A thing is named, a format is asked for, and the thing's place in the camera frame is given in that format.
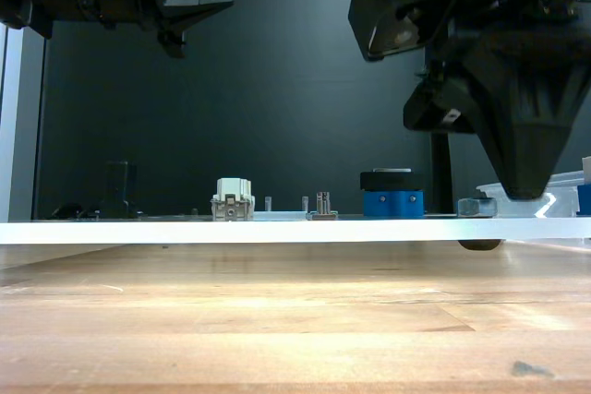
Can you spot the silver M12 hex nut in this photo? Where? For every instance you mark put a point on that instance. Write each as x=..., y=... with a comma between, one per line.
x=476, y=207

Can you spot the clear plastic tub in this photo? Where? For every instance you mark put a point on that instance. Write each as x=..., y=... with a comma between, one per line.
x=563, y=202

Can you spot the blue socket block, black top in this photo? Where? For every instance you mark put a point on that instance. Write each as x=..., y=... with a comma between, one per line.
x=392, y=195

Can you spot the black bolt head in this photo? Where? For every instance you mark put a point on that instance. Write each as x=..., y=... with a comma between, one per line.
x=480, y=245

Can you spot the grey rectangular connector housing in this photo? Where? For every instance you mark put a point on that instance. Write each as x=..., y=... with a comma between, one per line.
x=233, y=200

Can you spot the clear acrylic block with posts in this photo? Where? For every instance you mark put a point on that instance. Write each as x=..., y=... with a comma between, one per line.
x=279, y=216

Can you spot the white plastic board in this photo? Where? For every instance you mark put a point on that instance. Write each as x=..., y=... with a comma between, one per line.
x=231, y=232

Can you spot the black metal frame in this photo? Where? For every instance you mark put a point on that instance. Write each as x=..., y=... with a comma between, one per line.
x=441, y=172

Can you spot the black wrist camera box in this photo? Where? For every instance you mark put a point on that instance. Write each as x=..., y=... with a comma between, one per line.
x=397, y=11

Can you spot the small silver post connector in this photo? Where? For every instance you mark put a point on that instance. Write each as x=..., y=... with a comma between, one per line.
x=323, y=205

